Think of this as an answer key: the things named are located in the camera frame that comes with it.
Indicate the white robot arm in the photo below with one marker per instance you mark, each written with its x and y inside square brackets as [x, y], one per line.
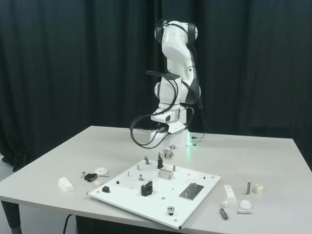
[174, 51]

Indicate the black D-SUB plug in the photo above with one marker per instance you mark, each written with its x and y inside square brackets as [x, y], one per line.
[146, 189]

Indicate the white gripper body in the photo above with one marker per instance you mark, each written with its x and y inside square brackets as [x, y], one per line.
[159, 137]

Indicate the wide white sloped holder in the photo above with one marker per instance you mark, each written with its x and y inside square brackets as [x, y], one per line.
[66, 185]

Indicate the black curtains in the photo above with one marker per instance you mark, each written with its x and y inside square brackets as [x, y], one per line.
[73, 61]

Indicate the small black plug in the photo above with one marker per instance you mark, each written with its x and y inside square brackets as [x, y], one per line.
[105, 189]

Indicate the flat grey metal bar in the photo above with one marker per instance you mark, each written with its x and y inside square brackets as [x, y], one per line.
[244, 212]

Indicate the long white holder with holes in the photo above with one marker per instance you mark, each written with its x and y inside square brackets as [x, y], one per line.
[230, 193]

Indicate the dark metal round peg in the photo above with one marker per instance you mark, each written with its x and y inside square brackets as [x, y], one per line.
[223, 213]

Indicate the black table leg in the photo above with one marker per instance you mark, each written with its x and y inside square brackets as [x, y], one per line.
[11, 217]

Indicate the white cube holder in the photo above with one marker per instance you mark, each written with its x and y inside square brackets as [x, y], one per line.
[257, 189]

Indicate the pale grey table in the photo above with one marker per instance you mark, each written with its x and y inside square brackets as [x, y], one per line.
[61, 156]

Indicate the metal bolt with round head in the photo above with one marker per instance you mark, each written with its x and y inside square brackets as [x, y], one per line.
[169, 210]

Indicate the metal BNC plug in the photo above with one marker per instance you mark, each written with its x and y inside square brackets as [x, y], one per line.
[140, 177]

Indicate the white large gear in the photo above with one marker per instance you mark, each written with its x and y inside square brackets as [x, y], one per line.
[101, 171]

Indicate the white task board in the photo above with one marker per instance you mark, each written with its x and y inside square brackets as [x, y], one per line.
[156, 195]

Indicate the dark metal square peg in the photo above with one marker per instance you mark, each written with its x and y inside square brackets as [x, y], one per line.
[248, 188]

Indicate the white medium gear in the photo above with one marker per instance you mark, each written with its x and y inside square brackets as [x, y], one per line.
[244, 205]

